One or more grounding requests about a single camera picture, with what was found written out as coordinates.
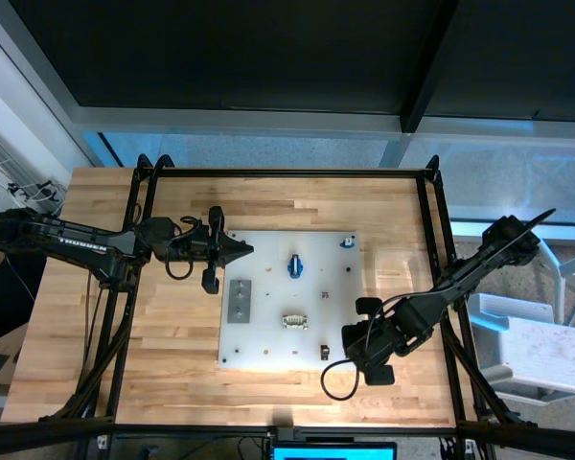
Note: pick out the white task board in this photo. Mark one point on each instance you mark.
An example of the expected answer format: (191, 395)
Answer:
(268, 335)

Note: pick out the black USB socket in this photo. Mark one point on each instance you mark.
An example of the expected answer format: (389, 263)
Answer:
(325, 352)

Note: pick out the small blue clamp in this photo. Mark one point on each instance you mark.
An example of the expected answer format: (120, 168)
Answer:
(343, 245)

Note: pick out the clear plastic tub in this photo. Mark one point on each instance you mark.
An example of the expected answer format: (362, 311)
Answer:
(397, 266)

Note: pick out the silver round bar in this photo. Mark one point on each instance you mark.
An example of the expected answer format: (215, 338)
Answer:
(294, 265)

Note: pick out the large blue clamp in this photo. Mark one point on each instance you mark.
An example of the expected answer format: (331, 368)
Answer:
(288, 268)

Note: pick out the grey metal plate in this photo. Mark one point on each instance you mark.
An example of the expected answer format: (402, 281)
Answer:
(234, 306)

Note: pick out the power strip with plugs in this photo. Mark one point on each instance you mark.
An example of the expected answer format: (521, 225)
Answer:
(45, 197)

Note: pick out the black aluminium frame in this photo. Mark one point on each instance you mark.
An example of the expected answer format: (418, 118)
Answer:
(287, 171)

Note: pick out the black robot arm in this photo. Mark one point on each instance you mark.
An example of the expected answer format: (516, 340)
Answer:
(84, 244)
(460, 282)

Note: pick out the screen with blue display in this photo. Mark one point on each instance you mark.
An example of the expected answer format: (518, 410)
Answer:
(333, 453)

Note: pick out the beige multi-pin connector housing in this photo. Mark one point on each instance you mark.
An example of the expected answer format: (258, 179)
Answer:
(295, 322)

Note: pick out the white frame bracket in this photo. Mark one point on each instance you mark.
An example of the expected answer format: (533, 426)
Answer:
(469, 446)
(101, 442)

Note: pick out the white step stool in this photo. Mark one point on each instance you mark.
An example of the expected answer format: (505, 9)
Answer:
(546, 345)

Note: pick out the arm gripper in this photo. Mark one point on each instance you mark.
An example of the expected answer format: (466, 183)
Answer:
(196, 244)
(371, 345)

